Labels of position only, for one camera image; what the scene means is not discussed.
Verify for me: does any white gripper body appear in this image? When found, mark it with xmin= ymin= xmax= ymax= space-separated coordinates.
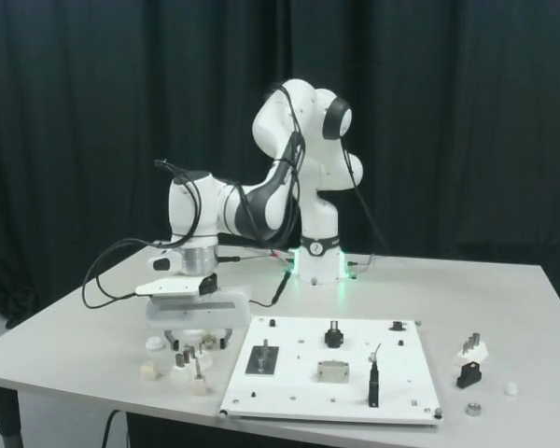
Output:
xmin=144 ymin=287 xmax=253 ymax=332

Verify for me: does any black curtain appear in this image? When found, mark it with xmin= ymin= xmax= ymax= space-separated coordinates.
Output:
xmin=0 ymin=0 xmax=560 ymax=330

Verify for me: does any thin black rod red tag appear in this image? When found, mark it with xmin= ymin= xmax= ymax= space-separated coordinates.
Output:
xmin=269 ymin=250 xmax=294 ymax=308

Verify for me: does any white three-peg holder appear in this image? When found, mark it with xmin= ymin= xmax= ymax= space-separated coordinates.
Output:
xmin=455 ymin=343 xmax=491 ymax=368

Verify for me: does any black floor cable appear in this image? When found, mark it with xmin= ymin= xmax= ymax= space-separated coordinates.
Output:
xmin=103 ymin=409 xmax=125 ymax=448

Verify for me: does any black base cable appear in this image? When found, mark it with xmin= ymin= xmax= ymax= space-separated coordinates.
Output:
xmin=341 ymin=144 xmax=389 ymax=281

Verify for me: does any black D-SUB plug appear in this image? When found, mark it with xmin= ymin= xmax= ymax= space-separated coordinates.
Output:
xmin=455 ymin=361 xmax=483 ymax=390

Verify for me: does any black camera cable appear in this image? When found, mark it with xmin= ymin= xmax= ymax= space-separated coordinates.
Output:
xmin=80 ymin=237 xmax=175 ymax=311

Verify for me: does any white task board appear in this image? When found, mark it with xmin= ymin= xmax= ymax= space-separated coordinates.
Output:
xmin=218 ymin=315 xmax=443 ymax=424

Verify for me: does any black USB plug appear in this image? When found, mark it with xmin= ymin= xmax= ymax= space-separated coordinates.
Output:
xmin=367 ymin=343 xmax=384 ymax=409

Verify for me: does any white wide peg holder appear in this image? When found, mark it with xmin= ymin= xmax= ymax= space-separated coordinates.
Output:
xmin=170 ymin=350 xmax=215 ymax=382

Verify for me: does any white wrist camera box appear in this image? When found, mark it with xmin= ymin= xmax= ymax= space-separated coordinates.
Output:
xmin=150 ymin=251 xmax=185 ymax=274

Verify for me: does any dark table leg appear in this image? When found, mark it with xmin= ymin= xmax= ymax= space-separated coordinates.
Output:
xmin=0 ymin=383 xmax=19 ymax=448

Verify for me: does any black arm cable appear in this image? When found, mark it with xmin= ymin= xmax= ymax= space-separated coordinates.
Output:
xmin=153 ymin=82 xmax=310 ymax=249

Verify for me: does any flat white mount plate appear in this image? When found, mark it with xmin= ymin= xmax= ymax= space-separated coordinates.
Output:
xmin=135 ymin=277 xmax=207 ymax=298

